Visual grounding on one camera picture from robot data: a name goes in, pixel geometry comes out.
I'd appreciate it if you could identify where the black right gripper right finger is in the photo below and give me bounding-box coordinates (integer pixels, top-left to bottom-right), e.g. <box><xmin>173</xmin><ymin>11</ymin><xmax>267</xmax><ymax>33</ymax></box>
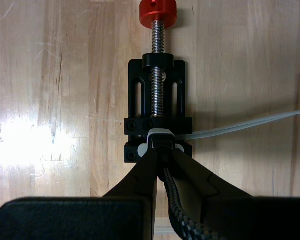
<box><xmin>170</xmin><ymin>147</ymin><xmax>300</xmax><ymax>240</ymax></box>

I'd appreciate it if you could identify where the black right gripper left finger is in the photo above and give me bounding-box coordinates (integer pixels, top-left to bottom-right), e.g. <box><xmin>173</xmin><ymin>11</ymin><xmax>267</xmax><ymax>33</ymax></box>
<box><xmin>0</xmin><ymin>147</ymin><xmax>158</xmax><ymax>240</ymax></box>

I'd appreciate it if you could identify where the black power plug braided cable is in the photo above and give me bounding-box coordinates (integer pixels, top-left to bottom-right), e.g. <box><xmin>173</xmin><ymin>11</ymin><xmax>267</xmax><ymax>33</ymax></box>
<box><xmin>148</xmin><ymin>133</ymin><xmax>223</xmax><ymax>240</ymax></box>

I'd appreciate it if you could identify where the white receptacle socket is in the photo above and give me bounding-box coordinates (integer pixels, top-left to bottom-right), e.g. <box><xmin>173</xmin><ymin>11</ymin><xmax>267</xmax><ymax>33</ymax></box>
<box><xmin>137</xmin><ymin>128</ymin><xmax>185</xmax><ymax>159</ymax></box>

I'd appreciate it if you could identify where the black vise with red knob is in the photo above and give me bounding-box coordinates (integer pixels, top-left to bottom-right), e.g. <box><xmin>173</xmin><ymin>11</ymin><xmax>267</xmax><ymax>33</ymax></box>
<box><xmin>123</xmin><ymin>0</ymin><xmax>194</xmax><ymax>165</ymax></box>

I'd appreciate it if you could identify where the white receptacle cord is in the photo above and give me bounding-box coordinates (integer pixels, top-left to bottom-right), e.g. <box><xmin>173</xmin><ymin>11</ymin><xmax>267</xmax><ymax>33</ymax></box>
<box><xmin>182</xmin><ymin>107</ymin><xmax>300</xmax><ymax>141</ymax></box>

